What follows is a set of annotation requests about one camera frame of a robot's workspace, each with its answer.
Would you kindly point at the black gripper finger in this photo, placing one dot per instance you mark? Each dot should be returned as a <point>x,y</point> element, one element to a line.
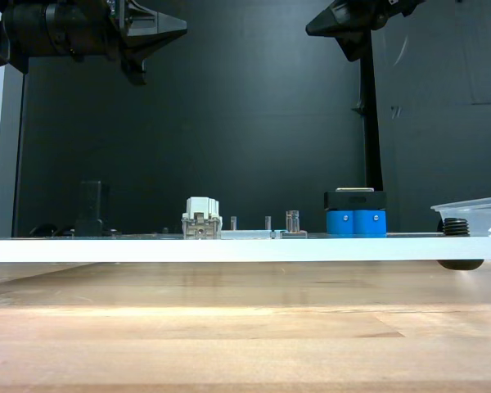
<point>155,24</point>
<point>143,47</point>
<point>356,47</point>
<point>343,20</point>

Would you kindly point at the grey multi-pin connector housing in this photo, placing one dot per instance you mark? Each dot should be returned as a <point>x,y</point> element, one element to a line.
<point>200,213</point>

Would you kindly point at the blue and black connector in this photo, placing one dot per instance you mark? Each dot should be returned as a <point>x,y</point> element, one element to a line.
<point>356,223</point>

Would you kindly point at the small silver socket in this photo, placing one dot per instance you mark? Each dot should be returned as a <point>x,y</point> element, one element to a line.
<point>293,223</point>

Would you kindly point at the clear plastic tub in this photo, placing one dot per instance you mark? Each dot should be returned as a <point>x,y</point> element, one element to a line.
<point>474,209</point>

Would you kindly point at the black ribbed screw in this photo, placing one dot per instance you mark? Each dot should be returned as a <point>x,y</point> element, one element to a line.
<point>455,227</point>

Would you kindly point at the aluminium block with pegs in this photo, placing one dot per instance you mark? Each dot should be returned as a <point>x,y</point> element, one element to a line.
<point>245,235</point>

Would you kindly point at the white task board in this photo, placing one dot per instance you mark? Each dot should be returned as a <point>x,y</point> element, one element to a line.
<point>229,249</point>

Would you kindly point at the black rubber board foot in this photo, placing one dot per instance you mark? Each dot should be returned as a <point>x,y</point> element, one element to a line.
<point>460,265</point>

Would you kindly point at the black vertical post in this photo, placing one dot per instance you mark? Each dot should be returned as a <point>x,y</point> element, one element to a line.
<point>370,123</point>

